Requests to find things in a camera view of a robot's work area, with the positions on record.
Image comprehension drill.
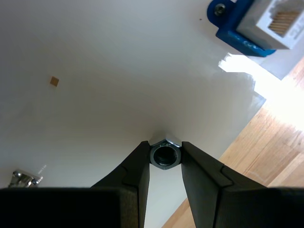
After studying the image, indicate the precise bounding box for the blue ethernet socket mount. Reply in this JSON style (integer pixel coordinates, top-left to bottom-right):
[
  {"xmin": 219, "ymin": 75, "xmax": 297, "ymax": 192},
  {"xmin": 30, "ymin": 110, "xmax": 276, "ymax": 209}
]
[{"xmin": 207, "ymin": 0, "xmax": 277, "ymax": 58}]

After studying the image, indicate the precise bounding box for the silver M12 hex nut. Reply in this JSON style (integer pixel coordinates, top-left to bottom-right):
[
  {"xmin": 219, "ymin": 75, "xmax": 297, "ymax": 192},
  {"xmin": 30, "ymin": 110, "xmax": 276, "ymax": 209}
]
[{"xmin": 149, "ymin": 135, "xmax": 182, "ymax": 171}]

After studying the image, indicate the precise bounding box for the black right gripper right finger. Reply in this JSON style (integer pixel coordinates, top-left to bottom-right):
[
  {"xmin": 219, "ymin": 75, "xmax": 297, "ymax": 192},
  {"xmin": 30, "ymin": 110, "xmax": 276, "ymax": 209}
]
[{"xmin": 181, "ymin": 141, "xmax": 304, "ymax": 228}]

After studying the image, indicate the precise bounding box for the white ethernet socket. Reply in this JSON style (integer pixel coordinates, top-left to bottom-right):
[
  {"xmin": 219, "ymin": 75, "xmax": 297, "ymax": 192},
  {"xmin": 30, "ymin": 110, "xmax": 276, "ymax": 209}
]
[{"xmin": 236, "ymin": 0, "xmax": 304, "ymax": 50}]

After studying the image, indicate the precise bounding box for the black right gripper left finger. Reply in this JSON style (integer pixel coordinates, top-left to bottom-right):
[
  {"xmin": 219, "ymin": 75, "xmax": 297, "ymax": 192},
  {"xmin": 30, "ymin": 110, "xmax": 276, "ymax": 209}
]
[{"xmin": 0, "ymin": 141, "xmax": 151, "ymax": 228}]

